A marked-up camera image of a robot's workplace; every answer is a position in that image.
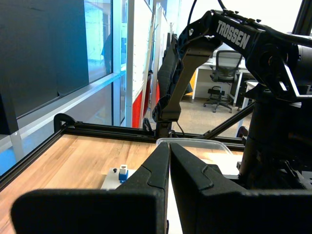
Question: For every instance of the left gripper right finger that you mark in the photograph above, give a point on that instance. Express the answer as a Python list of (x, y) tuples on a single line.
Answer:
[(231, 212)]

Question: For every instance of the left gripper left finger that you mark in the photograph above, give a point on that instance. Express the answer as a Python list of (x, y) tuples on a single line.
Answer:
[(97, 212)]

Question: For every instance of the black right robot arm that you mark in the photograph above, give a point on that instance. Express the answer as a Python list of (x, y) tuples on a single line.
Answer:
[(231, 36)]

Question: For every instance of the white board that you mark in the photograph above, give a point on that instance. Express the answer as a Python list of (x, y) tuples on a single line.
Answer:
[(109, 181)]

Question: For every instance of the blue white small socket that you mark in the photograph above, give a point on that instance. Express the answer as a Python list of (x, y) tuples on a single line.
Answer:
[(123, 175)]

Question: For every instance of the clear plastic tub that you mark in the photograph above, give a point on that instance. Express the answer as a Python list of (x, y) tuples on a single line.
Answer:
[(200, 146)]

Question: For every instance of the orange cabinet panel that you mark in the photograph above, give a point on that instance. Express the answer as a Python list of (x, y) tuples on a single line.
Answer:
[(193, 83)]

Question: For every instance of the black office chair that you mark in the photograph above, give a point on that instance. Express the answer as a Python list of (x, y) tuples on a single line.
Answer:
[(225, 73)]

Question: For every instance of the white partition panel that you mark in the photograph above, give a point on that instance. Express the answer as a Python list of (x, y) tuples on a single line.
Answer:
[(140, 36)]

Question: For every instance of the black table frame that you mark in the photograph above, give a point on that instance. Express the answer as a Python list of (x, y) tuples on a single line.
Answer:
[(97, 128)]

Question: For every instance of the grey window frame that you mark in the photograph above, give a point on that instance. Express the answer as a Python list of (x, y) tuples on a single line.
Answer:
[(73, 93)]

